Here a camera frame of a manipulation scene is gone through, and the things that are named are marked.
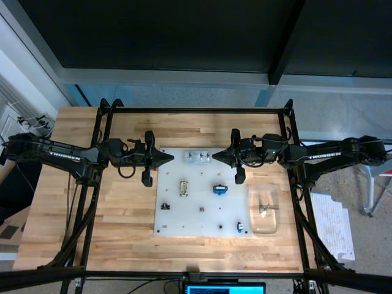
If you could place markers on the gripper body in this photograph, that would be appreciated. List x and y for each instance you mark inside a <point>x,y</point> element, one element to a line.
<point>149,137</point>
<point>236,134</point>

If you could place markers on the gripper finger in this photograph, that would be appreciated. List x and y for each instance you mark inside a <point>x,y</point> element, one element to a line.
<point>226,160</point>
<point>160,155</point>
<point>160,161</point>
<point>226,154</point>

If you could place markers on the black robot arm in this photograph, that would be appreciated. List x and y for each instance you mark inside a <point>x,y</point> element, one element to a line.
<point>324,156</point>
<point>61,154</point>

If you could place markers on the beige multi-pin connector housing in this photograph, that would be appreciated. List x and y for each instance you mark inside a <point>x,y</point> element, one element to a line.
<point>182,187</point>

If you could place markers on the white taskboard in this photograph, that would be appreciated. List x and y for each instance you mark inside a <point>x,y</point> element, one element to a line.
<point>190,220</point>

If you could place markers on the clear acrylic block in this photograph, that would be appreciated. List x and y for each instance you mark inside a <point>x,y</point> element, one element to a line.
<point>197,156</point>

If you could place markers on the small black clamp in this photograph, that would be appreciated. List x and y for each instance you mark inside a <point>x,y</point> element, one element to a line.
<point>165,205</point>

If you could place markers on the blue RJ45 socket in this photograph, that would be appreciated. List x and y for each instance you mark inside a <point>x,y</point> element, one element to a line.
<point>239,227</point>

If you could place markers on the clear plastic tub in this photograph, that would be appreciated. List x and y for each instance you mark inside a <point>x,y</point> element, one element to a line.
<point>269,226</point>

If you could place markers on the white foam sheet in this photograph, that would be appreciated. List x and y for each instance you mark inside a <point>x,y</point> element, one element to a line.
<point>332,223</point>

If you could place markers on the laptop screen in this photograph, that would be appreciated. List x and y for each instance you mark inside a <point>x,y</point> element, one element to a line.
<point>223,288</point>

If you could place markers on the grey metal stand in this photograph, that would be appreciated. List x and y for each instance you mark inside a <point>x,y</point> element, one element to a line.
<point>369,196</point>

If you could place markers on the flat brown cardboard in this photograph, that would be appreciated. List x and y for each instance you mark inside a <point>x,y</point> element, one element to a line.
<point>18,220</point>

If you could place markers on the blue and black socket mount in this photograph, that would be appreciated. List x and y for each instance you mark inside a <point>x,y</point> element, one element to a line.
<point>220,190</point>

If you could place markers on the black metal frame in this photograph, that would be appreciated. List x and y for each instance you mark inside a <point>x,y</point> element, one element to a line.
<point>196,110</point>

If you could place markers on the black wall post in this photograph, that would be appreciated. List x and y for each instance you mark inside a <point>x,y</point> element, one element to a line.
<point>286,39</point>

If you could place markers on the small black camera box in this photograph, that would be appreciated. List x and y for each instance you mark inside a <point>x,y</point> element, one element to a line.
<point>193,272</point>

